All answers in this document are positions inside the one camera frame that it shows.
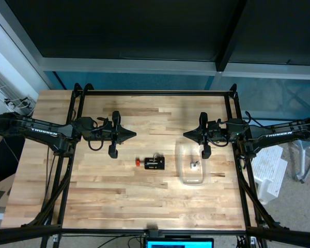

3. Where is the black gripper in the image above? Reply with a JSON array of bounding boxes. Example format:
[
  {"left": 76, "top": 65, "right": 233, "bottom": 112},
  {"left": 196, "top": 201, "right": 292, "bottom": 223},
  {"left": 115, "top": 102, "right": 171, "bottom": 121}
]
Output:
[
  {"left": 89, "top": 111, "right": 137, "bottom": 159},
  {"left": 183, "top": 112, "right": 229, "bottom": 159}
]

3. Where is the black vise with red knob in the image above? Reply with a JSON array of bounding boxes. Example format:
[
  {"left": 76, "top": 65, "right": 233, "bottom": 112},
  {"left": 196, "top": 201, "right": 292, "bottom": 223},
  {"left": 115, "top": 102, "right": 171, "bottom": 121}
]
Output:
[{"left": 135, "top": 156, "right": 166, "bottom": 171}]

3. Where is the clear plastic tub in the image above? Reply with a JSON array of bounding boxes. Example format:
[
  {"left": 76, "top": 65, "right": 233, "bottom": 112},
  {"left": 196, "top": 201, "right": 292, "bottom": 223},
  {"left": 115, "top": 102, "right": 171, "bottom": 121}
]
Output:
[{"left": 175, "top": 144, "right": 210, "bottom": 187}]

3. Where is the white plastic step stool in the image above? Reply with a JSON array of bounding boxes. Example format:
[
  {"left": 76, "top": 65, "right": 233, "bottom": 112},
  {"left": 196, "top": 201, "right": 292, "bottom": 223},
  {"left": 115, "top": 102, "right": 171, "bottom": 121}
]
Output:
[{"left": 251, "top": 145, "right": 288, "bottom": 206}]

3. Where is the silver metal chair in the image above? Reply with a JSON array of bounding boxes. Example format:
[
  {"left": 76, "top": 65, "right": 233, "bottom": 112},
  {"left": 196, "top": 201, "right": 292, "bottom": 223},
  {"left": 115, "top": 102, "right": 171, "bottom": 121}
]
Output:
[{"left": 286, "top": 126, "right": 310, "bottom": 184}]

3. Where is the laptop screen with blue edge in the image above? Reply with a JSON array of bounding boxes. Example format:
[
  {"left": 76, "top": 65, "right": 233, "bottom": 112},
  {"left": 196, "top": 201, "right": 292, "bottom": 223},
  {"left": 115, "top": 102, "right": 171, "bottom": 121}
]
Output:
[{"left": 144, "top": 237, "right": 214, "bottom": 248}]

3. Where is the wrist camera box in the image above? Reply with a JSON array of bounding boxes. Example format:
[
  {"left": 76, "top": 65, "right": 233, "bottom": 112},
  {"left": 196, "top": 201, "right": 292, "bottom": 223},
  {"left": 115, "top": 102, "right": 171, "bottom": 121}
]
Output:
[
  {"left": 208, "top": 119, "right": 222, "bottom": 130},
  {"left": 97, "top": 116, "right": 112, "bottom": 130}
]

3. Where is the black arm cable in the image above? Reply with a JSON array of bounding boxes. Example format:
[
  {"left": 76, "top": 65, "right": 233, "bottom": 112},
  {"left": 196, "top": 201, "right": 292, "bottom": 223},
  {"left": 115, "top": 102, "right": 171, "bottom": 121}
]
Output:
[
  {"left": 87, "top": 138, "right": 104, "bottom": 151},
  {"left": 208, "top": 119, "right": 230, "bottom": 148}
]

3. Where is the black aluminium frame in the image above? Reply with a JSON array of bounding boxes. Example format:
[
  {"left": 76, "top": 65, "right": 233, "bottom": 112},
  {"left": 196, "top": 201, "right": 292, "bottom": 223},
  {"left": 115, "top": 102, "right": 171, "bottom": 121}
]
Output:
[{"left": 0, "top": 82, "right": 310, "bottom": 248}]

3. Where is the black table level camera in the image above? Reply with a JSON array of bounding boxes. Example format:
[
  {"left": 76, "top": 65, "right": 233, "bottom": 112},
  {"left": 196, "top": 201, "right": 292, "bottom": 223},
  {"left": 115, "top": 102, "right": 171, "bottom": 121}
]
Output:
[{"left": 144, "top": 224, "right": 163, "bottom": 238}]

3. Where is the white and black cable bundle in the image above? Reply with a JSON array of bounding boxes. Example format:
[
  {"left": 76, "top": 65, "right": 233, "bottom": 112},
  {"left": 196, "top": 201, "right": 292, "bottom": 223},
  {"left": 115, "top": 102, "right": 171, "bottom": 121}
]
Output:
[{"left": 2, "top": 96, "right": 34, "bottom": 111}]

